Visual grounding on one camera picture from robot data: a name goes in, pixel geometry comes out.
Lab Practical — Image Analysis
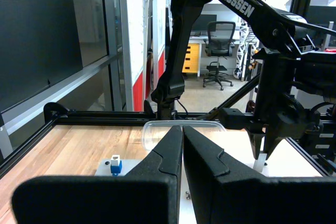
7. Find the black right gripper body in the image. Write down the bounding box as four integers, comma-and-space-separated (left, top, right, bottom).
218, 48, 308, 141

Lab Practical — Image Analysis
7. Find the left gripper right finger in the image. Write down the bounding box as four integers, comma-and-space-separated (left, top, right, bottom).
183, 125, 336, 224

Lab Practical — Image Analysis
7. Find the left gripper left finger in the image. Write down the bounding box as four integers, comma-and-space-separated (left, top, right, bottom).
10, 125, 183, 224

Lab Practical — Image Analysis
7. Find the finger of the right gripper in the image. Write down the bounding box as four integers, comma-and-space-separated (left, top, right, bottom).
247, 129, 265, 160
263, 132, 284, 161

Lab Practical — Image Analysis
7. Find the short silver bar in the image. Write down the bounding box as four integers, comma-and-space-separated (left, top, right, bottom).
253, 152, 268, 172

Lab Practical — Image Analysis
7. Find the white task board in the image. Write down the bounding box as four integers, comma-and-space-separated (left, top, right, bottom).
93, 129, 324, 224

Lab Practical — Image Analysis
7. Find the small blue white socket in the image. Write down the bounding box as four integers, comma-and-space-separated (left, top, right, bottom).
109, 154, 123, 177

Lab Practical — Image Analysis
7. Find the white lattice stand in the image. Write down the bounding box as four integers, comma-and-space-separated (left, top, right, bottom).
234, 23, 255, 80

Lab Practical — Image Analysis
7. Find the black office chair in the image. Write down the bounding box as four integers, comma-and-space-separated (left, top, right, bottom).
202, 20, 237, 91

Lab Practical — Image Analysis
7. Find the clear plastic tub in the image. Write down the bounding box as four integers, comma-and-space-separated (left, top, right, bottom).
141, 120, 227, 154

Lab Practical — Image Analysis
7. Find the yellow drawer cabinet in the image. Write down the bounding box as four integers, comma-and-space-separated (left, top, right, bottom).
182, 42, 202, 74

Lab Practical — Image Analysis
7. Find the black computer monitor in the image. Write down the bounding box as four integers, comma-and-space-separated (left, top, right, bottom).
191, 14, 218, 36

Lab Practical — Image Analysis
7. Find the white red partition panel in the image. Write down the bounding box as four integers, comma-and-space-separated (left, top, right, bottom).
119, 0, 148, 112

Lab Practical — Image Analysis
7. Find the black aluminium frame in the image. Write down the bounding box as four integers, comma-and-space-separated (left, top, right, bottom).
0, 0, 336, 180

